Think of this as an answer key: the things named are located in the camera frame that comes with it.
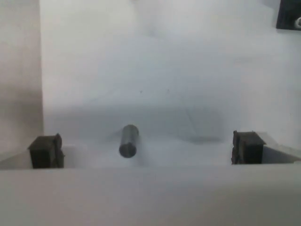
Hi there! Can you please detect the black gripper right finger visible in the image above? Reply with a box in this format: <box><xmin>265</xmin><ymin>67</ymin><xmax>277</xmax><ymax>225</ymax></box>
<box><xmin>231</xmin><ymin>129</ymin><xmax>301</xmax><ymax>165</ymax></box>

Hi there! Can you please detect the black waterproof plug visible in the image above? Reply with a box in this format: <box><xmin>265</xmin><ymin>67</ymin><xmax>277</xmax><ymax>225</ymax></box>
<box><xmin>276</xmin><ymin>0</ymin><xmax>301</xmax><ymax>30</ymax></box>

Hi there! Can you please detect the white task board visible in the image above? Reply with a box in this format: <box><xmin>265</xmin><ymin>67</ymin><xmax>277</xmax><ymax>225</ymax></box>
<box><xmin>39</xmin><ymin>0</ymin><xmax>301</xmax><ymax>169</ymax></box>

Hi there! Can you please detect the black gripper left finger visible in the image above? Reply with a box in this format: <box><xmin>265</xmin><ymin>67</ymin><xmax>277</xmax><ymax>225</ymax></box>
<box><xmin>0</xmin><ymin>133</ymin><xmax>65</xmax><ymax>170</ymax></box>

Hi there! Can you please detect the metal round peg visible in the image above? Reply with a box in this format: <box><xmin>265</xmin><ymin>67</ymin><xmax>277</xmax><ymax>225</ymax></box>
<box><xmin>118</xmin><ymin>124</ymin><xmax>140</xmax><ymax>159</ymax></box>

